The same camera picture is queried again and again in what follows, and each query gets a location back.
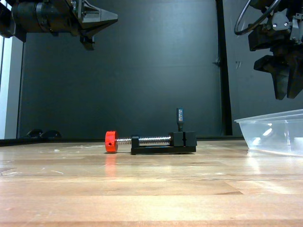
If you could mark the black vise with orange knob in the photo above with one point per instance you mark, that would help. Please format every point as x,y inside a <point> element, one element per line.
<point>184,142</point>

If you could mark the clear plastic tub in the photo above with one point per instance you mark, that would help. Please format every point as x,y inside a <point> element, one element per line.
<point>272,146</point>

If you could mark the black metal table frame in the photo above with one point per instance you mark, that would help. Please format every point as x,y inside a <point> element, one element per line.
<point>23,142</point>

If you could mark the black curved frame bracket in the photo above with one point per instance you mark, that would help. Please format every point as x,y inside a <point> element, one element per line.
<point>34,133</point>
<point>50,134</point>

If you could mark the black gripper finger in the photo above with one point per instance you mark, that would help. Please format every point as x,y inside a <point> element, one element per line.
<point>104,16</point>
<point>296,75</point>
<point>104,27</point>
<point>279,75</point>

